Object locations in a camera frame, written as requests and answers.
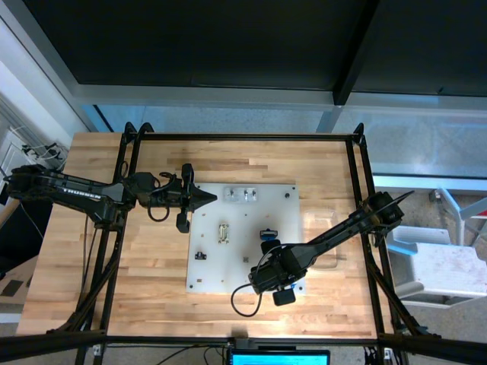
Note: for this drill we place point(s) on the white plastic step stool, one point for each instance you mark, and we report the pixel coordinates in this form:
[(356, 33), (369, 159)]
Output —
[(445, 266)]

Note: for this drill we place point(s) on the silver frame bracket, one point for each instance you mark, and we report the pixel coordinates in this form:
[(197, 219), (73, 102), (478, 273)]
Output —
[(387, 353), (97, 350)]

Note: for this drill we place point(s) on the black metal frame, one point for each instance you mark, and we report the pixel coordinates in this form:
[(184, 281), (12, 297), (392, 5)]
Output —
[(243, 135)]

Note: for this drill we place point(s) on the grey metal chair frame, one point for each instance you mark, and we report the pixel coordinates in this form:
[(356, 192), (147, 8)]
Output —
[(459, 228)]

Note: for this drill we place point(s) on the brown cardboard box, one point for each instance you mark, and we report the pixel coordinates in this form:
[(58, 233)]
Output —
[(19, 273)]

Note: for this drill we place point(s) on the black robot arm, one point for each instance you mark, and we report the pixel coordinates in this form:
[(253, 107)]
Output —
[(80, 192), (327, 237)]

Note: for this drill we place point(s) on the small black clamp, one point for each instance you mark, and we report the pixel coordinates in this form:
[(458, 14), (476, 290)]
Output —
[(201, 256)]

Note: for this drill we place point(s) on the white plastic board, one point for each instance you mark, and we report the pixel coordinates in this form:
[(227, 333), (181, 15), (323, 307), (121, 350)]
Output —
[(220, 266)]

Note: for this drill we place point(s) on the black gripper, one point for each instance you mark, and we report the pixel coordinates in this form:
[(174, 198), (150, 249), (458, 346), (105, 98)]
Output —
[(284, 298), (185, 197)]

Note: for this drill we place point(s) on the small black camera box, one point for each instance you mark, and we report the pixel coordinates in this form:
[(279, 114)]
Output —
[(241, 343)]

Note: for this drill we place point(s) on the screen with blue edge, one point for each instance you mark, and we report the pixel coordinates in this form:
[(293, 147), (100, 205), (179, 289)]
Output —
[(277, 359)]

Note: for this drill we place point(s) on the clear plastic tub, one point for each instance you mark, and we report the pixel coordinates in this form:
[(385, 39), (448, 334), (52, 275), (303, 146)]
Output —
[(317, 219)]

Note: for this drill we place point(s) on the blue D-sub connector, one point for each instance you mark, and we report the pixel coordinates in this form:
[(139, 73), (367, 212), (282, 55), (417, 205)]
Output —
[(268, 234)]

